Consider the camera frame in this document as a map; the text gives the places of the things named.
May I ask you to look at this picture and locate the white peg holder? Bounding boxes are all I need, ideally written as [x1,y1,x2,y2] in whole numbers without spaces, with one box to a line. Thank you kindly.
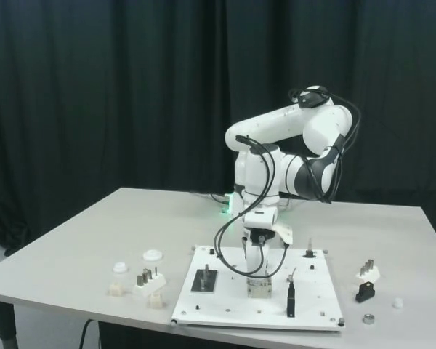
[132,273,169,300]
[355,267,382,284]

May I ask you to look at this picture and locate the black floor cable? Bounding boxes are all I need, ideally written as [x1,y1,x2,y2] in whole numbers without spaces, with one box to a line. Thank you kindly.
[79,318,100,349]

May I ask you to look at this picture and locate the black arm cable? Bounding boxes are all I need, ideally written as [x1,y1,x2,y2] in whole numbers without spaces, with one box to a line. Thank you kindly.
[213,134,279,274]
[288,84,363,204]
[216,135,277,272]

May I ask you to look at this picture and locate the flat white mounting plate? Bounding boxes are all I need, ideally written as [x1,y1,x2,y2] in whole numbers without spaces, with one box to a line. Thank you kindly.
[272,224,295,246]

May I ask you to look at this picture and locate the black D-SUB plug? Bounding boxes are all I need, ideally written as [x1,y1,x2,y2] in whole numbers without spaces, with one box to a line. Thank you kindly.
[355,281,377,304]

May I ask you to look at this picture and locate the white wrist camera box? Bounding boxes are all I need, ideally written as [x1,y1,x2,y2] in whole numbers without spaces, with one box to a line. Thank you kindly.
[243,207,278,229]

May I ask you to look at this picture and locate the black USB plug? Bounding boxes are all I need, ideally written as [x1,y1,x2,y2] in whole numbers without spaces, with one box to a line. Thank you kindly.
[286,284,299,318]

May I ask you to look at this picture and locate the black table cable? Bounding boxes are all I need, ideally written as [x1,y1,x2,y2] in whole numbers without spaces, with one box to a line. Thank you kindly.
[189,190,233,205]

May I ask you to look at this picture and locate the dark table leg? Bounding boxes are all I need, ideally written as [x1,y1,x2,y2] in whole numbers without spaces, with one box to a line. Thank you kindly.
[0,299,16,349]

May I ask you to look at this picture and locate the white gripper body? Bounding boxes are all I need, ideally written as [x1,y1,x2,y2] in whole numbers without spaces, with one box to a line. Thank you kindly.
[243,241,270,281]

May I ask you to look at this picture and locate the white task board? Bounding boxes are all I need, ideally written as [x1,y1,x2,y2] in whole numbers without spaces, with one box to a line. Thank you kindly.
[170,244,344,331]

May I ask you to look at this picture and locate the black curtains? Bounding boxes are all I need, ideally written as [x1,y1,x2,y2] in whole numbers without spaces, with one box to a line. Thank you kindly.
[0,0,436,255]

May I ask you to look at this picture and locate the green status light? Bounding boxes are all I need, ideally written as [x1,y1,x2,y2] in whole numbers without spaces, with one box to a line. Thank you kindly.
[223,191,237,216]

